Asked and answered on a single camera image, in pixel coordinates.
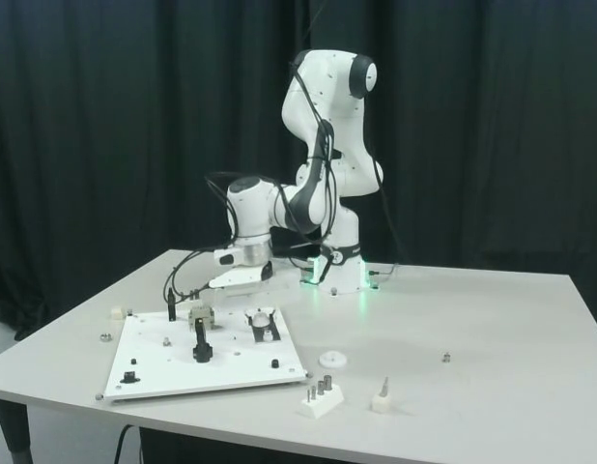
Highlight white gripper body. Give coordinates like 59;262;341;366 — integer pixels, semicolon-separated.
214;281;293;306

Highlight white large gear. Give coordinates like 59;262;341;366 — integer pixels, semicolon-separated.
319;350;349;369

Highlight black plug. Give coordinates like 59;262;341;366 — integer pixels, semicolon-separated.
191;318;213;364

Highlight white task board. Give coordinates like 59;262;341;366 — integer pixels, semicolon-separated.
93;307;309;403

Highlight white four-hole peg holder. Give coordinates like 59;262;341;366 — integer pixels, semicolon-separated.
296;383;346;420

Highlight black curtains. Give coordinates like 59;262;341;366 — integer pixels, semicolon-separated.
0;0;597;339

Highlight dark table leg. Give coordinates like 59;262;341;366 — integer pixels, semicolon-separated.
0;396;30;464

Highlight black rod wire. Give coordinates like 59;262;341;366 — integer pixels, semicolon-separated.
163;246;218;302

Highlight black looping wrist cable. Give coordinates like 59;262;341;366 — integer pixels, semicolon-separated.
204;170;290;243

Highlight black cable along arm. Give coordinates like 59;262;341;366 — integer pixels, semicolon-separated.
288;0;344;287

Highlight black cable behind arm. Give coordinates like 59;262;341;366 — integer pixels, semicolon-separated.
369;124;407;279

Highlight black cable under table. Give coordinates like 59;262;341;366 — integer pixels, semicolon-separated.
113;423;141;464

